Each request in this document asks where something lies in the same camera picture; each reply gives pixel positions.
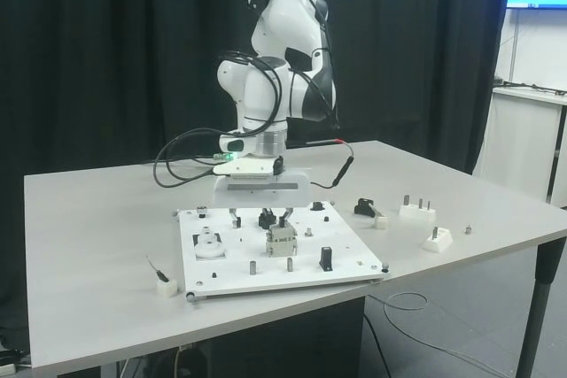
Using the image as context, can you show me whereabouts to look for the silver wrist ring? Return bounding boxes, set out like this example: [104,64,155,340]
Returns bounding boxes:
[255,129,289,158]

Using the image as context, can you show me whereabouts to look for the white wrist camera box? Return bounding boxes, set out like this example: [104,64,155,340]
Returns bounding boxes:
[219,135,247,154]

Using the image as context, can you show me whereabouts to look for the grey floor cable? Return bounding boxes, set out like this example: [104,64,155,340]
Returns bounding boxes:
[382,291,526,364]

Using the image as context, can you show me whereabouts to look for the black curtain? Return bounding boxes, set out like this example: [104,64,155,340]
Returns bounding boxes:
[0,0,510,352]

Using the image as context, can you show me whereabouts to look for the flat white mounting plate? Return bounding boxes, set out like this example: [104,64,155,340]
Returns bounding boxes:
[212,160,276,178]

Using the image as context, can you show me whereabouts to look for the white task board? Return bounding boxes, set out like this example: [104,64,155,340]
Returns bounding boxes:
[171,199,392,305]

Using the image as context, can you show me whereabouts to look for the long white holder with holes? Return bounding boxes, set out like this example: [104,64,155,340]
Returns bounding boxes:
[421,227,454,254]

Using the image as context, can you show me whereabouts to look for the grey waterproof plug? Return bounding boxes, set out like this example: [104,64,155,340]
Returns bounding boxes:
[265,224,299,250]

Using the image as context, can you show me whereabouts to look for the white large gear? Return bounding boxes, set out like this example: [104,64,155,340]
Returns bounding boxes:
[194,243,225,261]

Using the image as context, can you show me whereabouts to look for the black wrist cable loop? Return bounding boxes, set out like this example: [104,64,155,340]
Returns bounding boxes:
[151,127,223,189]

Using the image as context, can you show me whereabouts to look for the dark grey table leg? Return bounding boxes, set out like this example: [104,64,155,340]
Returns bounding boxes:
[516,235,564,378]

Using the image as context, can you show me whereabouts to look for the black USB plug with cable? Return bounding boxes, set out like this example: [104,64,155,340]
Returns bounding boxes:
[144,254,172,284]

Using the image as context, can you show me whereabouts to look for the black cables along arm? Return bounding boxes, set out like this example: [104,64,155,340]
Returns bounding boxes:
[245,0,342,131]

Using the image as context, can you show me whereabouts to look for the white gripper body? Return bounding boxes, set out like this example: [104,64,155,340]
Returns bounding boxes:
[214,169,311,209]

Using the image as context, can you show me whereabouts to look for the white power strip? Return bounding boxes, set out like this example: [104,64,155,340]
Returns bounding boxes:
[0,346,28,374]

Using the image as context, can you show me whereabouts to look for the white sloped peg holder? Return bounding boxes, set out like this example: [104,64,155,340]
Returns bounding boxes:
[398,204,438,226]

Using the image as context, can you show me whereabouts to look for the thin black rod on wire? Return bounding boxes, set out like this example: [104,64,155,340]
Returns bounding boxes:
[309,137,355,189]

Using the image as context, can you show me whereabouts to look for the black floor cable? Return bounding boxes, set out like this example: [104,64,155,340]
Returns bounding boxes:
[362,314,402,378]

